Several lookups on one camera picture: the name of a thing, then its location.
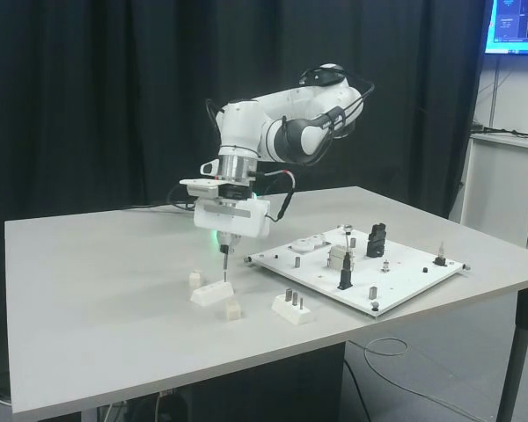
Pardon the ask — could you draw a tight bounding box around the thin black rod on wire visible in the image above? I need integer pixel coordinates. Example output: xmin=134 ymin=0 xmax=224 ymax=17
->
xmin=253 ymin=169 xmax=298 ymax=223

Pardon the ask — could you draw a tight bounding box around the white square peg holder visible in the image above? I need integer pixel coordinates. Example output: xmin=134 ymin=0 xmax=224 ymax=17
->
xmin=271 ymin=295 xmax=314 ymax=326

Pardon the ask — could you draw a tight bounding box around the thin pale floor cable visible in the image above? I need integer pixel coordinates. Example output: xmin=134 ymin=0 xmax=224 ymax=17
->
xmin=363 ymin=337 xmax=429 ymax=422

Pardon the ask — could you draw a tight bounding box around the black box under table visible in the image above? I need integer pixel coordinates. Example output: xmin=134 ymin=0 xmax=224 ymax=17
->
xmin=97 ymin=340 xmax=349 ymax=422

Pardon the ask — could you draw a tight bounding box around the white cabinet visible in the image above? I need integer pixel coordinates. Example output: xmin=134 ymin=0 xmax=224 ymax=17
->
xmin=458 ymin=131 xmax=528 ymax=256

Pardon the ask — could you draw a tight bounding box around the black table leg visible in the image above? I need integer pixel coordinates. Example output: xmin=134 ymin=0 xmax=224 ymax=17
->
xmin=515 ymin=284 xmax=528 ymax=422

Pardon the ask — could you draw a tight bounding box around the white task board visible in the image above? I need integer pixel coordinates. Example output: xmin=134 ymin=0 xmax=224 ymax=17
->
xmin=245 ymin=223 xmax=470 ymax=318

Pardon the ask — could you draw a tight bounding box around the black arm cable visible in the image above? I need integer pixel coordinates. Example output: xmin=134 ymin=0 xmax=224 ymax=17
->
xmin=281 ymin=65 xmax=376 ymax=138

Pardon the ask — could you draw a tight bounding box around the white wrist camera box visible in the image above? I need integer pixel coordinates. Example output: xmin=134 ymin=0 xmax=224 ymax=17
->
xmin=186 ymin=184 xmax=220 ymax=200

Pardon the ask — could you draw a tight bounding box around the black floor cable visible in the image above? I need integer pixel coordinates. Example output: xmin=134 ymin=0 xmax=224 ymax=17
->
xmin=344 ymin=373 xmax=367 ymax=422

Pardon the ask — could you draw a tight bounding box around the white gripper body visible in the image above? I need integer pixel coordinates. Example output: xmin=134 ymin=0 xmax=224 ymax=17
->
xmin=193 ymin=196 xmax=272 ymax=241

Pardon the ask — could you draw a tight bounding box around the blue screen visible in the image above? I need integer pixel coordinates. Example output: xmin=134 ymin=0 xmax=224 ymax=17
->
xmin=483 ymin=0 xmax=528 ymax=57

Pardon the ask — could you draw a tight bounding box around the black D-SUB plug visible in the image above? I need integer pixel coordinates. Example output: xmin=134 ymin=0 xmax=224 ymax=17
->
xmin=366 ymin=222 xmax=389 ymax=258

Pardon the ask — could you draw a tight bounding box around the black curtain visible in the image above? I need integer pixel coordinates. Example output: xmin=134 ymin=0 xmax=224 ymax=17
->
xmin=0 ymin=0 xmax=490 ymax=222

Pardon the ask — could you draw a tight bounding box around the white round peg holder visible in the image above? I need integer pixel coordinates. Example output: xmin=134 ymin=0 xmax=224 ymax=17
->
xmin=189 ymin=280 xmax=237 ymax=306

